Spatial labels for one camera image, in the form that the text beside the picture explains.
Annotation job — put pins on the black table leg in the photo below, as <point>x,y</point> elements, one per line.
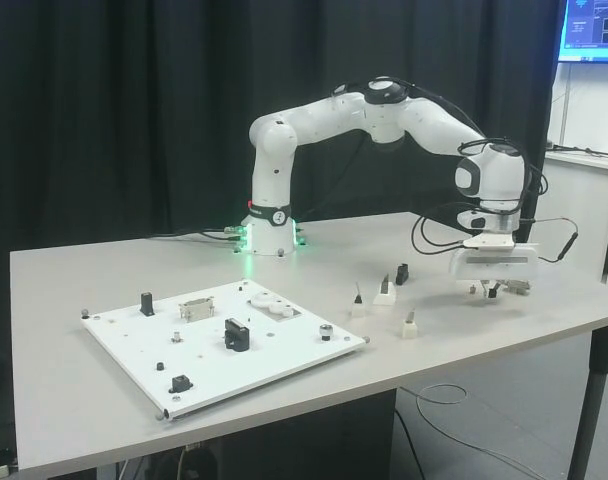
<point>591,390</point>

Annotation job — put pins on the metal square peg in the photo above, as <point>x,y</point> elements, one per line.
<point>385,284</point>

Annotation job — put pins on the white cabinet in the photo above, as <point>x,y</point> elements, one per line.
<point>584,200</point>

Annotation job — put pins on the blue screen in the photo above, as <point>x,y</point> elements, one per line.
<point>591,27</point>

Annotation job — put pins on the white medium gear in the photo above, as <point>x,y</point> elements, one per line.
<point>283,312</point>

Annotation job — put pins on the small white peg holder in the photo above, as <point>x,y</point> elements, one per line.
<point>358,310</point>
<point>408,330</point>

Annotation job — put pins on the white large gear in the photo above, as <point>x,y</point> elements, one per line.
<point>262,301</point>

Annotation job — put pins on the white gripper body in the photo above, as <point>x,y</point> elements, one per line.
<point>494,270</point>

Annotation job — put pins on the black upright plug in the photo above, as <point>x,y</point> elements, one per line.
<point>147,304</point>

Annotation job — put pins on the metal waterproof plug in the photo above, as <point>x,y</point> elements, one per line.
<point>325,331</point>

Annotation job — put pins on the wide white peg holder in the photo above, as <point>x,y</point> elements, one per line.
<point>384,299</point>

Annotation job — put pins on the thin metal round peg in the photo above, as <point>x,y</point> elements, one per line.
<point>357,292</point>

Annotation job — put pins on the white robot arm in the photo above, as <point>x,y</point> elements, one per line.
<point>329,112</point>

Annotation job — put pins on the grey metal connector plug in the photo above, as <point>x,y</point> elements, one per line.
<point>517,288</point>

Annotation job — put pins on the black curtains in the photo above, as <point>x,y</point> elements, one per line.
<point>134,125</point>

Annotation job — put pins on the white task board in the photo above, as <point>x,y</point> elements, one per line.
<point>219,350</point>

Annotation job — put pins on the black stepped block plug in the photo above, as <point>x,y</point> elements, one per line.
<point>236,336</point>

